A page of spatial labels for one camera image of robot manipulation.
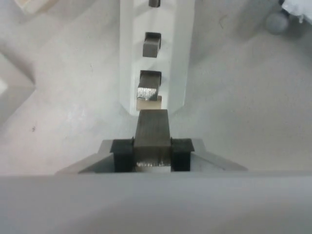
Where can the tiny metal square peg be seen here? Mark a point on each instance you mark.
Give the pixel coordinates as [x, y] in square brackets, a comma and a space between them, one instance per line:
[154, 2]

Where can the small metal square peg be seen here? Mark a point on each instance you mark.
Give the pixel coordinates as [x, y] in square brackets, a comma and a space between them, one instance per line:
[151, 47]

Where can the grey round knob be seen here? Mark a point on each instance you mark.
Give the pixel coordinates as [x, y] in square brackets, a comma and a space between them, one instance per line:
[276, 23]

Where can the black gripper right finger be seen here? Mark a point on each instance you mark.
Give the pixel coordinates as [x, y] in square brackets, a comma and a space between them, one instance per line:
[180, 153]

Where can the white block holder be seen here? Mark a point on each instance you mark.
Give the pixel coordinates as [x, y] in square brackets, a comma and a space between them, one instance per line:
[14, 83]

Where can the white crumpled part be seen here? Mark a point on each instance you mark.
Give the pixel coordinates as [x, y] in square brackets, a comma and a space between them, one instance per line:
[292, 9]

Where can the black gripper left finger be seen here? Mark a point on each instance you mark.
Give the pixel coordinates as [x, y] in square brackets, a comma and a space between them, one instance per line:
[122, 153]

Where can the white peg holder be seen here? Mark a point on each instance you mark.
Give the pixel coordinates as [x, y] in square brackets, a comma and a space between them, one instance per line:
[180, 61]

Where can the large metal square peg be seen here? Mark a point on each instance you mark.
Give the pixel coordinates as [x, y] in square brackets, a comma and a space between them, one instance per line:
[152, 131]

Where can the medium metal square peg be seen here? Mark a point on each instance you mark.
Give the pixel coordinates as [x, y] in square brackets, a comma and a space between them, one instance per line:
[148, 86]

